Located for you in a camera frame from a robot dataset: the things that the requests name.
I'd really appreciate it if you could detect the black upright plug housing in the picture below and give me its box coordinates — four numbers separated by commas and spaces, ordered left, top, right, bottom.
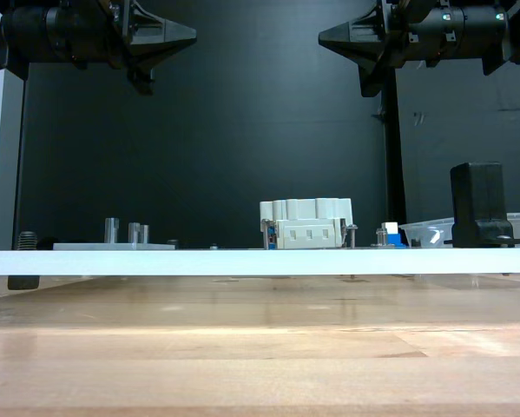
444, 161, 520, 248

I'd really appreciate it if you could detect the clear plastic tub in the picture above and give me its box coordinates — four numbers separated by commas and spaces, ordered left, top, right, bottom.
398, 211, 520, 251

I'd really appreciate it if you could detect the blue connector with white top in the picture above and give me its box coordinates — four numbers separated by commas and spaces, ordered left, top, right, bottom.
379, 221, 407, 248

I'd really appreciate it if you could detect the small steel post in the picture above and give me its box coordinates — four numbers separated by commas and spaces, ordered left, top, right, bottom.
104, 217, 121, 244
128, 222, 150, 244

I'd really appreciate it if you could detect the black table frame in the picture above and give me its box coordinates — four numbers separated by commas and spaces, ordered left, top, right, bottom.
372, 67, 408, 227

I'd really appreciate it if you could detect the black rubber board foot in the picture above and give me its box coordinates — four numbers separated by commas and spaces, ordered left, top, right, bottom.
7, 275, 41, 291

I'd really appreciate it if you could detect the grey metal plate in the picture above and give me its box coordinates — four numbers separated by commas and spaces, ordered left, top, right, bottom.
53, 242, 176, 252

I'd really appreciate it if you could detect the beige multipin connector housing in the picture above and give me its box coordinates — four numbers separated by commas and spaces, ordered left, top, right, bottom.
259, 197, 357, 251

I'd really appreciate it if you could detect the white taskboard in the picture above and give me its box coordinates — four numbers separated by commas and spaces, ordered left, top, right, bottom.
0, 248, 520, 278

